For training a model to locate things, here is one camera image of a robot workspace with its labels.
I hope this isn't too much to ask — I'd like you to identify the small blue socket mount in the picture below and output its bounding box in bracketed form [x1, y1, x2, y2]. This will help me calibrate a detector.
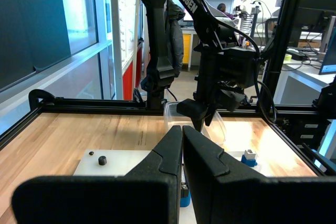
[241, 150, 258, 167]

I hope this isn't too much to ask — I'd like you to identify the person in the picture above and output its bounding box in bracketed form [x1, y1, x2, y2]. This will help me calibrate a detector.
[240, 11, 254, 35]
[217, 3, 236, 20]

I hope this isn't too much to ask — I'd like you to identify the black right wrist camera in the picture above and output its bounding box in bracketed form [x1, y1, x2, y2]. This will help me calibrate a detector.
[217, 87, 247, 112]

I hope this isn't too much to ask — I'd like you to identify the black desk monitor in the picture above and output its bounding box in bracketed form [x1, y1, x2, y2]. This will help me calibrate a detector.
[275, 0, 336, 49]

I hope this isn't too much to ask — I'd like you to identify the distant desk monitor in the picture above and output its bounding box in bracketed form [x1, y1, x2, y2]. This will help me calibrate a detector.
[183, 6, 196, 23]

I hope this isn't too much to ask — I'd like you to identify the yellow cabinet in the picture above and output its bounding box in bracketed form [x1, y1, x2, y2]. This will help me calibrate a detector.
[183, 34, 192, 65]

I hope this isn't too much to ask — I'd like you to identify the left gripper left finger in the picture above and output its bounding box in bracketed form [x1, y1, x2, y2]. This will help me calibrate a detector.
[12, 125, 184, 224]

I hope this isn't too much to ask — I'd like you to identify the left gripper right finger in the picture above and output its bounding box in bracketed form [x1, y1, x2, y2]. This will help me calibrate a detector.
[183, 125, 336, 224]

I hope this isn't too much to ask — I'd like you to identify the hanging black jacket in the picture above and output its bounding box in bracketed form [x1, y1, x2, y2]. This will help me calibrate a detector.
[167, 0, 184, 78]

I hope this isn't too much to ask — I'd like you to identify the black aluminium frame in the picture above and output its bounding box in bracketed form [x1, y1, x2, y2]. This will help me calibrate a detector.
[0, 0, 336, 183]

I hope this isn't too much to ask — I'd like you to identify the white mounting board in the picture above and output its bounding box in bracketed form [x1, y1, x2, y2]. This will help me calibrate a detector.
[73, 149, 266, 224]

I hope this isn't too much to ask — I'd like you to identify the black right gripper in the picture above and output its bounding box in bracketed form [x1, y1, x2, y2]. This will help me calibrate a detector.
[177, 46, 259, 133]

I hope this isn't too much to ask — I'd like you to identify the blue lit desk screen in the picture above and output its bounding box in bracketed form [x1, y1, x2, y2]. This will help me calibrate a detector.
[318, 15, 336, 76]

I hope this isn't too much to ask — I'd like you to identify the clear plastic tub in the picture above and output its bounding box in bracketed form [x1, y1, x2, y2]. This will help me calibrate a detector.
[163, 100, 228, 146]

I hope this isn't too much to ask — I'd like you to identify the blue and black D-sub connector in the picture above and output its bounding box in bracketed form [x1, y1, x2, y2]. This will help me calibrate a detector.
[180, 166, 191, 208]

